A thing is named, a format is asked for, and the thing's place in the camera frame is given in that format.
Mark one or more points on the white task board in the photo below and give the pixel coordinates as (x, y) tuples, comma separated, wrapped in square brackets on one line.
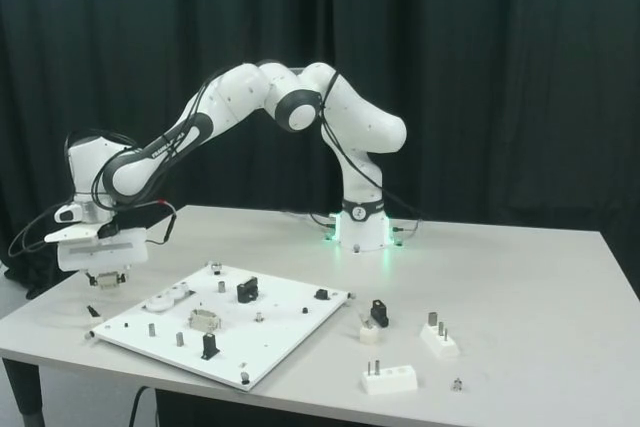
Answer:
[(280, 327)]

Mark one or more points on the flat white mounting plate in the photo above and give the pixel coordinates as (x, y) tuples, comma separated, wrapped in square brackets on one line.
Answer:
[(70, 234)]

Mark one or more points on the grey waterproof plug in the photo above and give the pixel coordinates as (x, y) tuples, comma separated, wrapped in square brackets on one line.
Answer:
[(107, 282)]

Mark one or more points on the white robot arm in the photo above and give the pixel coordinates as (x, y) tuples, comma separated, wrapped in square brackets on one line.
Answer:
[(240, 92)]

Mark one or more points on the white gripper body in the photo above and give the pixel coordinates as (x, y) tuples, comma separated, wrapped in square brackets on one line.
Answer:
[(102, 257)]

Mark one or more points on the metal BNC plug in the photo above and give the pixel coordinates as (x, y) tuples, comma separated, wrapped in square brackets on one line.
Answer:
[(456, 385)]

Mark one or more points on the white sloped peg holder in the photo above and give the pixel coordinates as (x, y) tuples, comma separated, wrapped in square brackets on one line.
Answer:
[(440, 347)]

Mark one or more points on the white large gear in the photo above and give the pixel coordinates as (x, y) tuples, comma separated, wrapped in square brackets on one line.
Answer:
[(160, 304)]

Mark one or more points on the dark grey table leg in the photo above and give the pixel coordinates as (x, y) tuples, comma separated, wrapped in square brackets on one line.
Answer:
[(22, 392)]

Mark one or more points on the small white plug holder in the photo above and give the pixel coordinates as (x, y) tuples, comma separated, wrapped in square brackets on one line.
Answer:
[(369, 336), (97, 319)]

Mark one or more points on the white small gear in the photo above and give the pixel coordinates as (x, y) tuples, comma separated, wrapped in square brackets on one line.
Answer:
[(183, 288)]

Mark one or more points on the black curtain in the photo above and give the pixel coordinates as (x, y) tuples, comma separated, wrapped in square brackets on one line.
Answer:
[(100, 22)]

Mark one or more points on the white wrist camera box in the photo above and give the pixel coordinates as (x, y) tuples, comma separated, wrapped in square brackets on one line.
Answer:
[(67, 213)]

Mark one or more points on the black box under table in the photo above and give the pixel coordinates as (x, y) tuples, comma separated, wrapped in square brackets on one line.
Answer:
[(225, 412)]

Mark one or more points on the large metal square peg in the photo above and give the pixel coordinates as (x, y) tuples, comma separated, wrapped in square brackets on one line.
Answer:
[(431, 321)]

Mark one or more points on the long white holder with holes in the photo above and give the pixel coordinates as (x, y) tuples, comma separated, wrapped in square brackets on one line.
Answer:
[(390, 381)]

